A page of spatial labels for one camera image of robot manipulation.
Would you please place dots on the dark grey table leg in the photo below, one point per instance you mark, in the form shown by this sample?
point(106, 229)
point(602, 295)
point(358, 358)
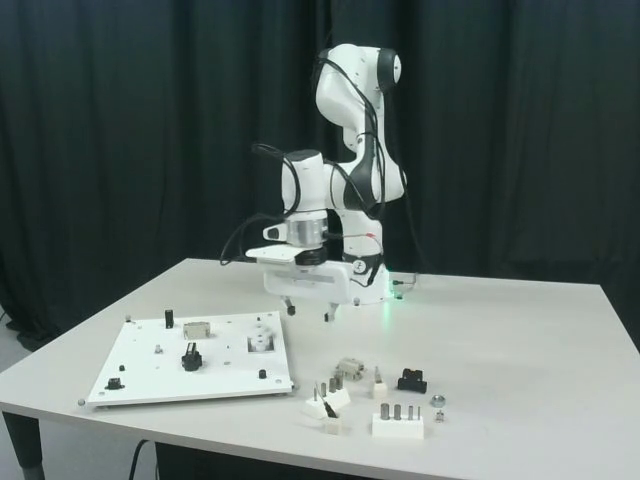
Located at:
point(22, 450)

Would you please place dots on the small white plug holder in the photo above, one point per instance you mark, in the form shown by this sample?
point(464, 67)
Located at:
point(378, 391)
point(332, 427)

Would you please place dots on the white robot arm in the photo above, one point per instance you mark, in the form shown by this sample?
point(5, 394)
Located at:
point(365, 200)

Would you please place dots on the black curtain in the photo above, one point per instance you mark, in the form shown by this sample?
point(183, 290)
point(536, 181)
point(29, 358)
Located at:
point(100, 100)

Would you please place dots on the small metal square peg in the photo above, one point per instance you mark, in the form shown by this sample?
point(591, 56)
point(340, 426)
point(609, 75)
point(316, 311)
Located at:
point(324, 389)

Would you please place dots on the small metal bolt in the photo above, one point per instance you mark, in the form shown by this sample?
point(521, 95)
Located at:
point(439, 416)

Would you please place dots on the flat white mounting plate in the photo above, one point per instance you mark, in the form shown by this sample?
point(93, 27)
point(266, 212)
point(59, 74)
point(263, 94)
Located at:
point(270, 255)

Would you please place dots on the large metal round peg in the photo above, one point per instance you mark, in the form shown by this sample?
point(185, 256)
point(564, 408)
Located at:
point(386, 410)

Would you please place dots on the medium metal square peg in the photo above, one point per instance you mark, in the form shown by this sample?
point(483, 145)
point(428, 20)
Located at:
point(333, 386)

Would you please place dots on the white round peg holder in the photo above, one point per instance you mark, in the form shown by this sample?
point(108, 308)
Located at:
point(397, 430)

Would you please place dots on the white medium gear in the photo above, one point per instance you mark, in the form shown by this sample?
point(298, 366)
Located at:
point(260, 344)

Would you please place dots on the round metal BNC plug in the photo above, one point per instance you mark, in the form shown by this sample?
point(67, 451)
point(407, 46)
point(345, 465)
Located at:
point(438, 400)

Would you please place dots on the small metal plug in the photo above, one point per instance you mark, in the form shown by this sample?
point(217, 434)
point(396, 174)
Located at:
point(378, 375)

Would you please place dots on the white large gear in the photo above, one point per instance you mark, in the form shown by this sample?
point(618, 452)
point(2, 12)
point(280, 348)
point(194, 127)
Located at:
point(260, 332)

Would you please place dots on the medium metal round peg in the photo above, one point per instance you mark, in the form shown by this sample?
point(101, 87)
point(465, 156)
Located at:
point(398, 411)

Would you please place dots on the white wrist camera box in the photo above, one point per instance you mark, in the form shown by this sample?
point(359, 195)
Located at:
point(274, 232)

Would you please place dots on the white task board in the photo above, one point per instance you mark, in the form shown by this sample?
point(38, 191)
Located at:
point(150, 370)

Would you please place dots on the large metal square peg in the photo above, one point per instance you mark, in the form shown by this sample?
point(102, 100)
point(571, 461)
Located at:
point(341, 385)

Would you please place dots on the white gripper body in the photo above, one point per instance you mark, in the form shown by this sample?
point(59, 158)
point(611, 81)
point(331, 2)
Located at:
point(310, 285)

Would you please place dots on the white square peg holder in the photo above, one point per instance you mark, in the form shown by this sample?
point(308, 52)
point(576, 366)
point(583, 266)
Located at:
point(341, 399)

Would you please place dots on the grey waterproof plug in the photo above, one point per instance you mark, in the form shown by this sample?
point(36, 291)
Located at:
point(352, 369)

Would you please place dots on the black under-table panel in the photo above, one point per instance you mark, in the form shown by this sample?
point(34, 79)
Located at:
point(200, 470)

